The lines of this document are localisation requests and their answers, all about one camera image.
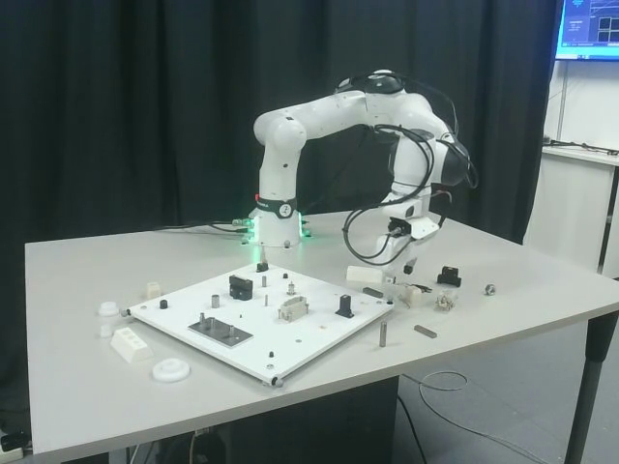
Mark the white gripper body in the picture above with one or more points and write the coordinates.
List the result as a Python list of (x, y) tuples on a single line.
[(389, 247)]

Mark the metal BNC plug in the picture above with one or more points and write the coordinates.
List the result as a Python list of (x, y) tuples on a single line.
[(291, 286)]

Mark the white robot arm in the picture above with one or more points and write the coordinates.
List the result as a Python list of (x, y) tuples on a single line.
[(280, 159)]

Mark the white plug holder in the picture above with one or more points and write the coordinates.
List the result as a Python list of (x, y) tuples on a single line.
[(411, 296)]

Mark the white long block holder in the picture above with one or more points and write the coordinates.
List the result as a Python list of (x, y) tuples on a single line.
[(365, 274)]

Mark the metal square peg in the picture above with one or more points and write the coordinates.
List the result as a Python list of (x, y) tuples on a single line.
[(424, 330)]

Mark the metal round peg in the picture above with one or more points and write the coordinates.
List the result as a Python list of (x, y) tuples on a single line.
[(382, 333)]

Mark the metal bolt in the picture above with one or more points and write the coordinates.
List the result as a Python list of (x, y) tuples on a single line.
[(489, 289)]

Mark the white task board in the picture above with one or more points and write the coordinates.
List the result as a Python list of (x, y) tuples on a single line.
[(271, 338)]

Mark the black box under table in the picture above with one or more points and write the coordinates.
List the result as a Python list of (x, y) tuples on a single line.
[(309, 425)]

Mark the grey table leg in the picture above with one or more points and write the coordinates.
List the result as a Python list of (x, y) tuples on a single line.
[(591, 386)]

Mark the black round knob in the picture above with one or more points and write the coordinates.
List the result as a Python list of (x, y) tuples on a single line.
[(164, 305)]

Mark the small white cube holder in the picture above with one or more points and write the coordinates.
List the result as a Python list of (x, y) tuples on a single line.
[(152, 289)]

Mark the white large gear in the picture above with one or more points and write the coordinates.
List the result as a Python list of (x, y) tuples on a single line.
[(170, 371)]

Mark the white holder with square holes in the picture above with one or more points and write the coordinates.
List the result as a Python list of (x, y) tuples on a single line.
[(130, 344)]

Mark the white medium gear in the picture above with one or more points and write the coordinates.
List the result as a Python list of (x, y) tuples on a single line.
[(109, 309)]

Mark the blue screen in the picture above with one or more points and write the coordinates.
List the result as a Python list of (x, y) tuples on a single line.
[(587, 29)]

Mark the black curtain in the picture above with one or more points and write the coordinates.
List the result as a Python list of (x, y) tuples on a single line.
[(121, 121)]

